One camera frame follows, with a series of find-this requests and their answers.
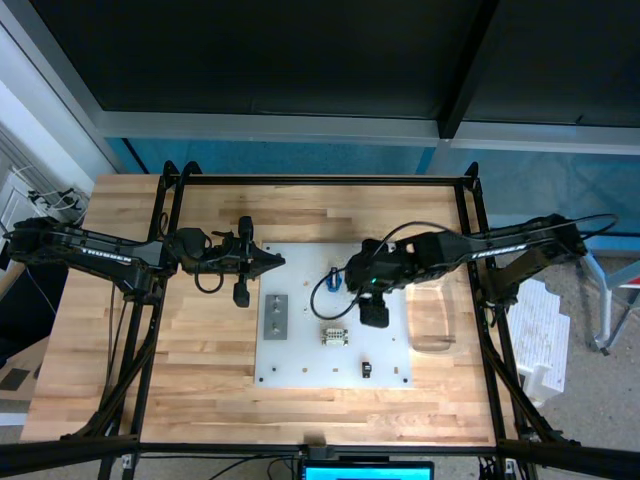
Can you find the grey metal chair legs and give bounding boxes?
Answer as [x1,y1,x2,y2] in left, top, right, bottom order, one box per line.
[582,259,640,357]

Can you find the cardboard box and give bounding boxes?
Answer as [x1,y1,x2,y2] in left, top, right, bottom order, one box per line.
[0,335,51,401]

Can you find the clear plastic tub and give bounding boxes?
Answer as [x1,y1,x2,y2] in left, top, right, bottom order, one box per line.
[405,282,464,357]

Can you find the grey metal block with posts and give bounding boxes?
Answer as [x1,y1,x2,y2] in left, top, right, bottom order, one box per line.
[260,293,290,342]

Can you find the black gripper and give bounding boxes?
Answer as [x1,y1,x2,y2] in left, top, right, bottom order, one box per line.
[344,238,416,330]
[209,215,287,308]

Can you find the blue clamp with white plug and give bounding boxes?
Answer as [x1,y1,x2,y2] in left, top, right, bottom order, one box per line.
[323,267,346,294]

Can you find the white task board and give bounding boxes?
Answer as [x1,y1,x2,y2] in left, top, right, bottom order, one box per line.
[253,242,415,390]

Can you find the bundle of wall cables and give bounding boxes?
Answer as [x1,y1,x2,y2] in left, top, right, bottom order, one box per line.
[27,187,90,211]

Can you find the black camera cable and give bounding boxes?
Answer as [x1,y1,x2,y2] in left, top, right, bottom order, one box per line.
[379,221,464,249]

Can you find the black table-level camera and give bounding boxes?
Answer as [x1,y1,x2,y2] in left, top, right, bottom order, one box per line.
[303,436,335,460]

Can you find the black aluminium frame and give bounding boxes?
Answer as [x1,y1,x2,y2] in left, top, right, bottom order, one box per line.
[0,159,640,480]

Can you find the white foam block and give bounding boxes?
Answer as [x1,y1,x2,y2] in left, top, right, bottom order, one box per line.
[505,278,572,409]

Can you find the screen with blue edge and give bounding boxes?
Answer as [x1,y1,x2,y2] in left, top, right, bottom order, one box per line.
[298,460,435,480]

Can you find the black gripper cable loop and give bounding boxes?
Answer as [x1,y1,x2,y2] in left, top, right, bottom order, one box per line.
[310,269,369,321]

